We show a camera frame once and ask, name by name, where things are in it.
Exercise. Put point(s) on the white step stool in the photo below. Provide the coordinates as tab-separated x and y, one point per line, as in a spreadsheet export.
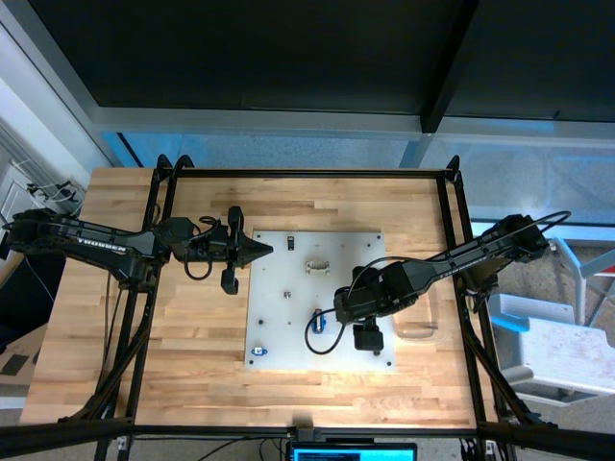
567	350

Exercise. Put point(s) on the white cabinet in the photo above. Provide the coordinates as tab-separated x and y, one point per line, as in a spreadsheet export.
14	192

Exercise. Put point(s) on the blue square mount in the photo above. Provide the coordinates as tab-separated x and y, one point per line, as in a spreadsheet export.
265	352

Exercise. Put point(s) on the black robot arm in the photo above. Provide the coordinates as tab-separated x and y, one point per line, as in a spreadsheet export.
139	249
461	259

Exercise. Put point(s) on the black aluminium frame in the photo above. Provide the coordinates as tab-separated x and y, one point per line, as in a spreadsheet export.
216	429

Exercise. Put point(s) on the laptop with blue screen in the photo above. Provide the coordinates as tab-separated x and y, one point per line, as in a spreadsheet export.
351	453

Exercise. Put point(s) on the brown cardboard box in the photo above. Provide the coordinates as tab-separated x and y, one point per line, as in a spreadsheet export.
19	350

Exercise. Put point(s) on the low camera on bracket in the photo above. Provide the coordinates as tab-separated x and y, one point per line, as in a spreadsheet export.
303	425

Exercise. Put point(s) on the blue round holder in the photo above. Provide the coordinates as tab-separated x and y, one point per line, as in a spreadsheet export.
312	322

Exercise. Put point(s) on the white task board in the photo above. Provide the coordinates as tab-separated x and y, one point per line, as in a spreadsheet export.
278	346

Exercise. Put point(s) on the cream connector housing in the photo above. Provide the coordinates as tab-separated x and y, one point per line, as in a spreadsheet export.
318	268

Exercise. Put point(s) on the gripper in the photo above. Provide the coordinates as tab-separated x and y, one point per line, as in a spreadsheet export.
369	338
230	284

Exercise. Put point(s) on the white metal chair frame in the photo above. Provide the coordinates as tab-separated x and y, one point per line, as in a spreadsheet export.
582	298

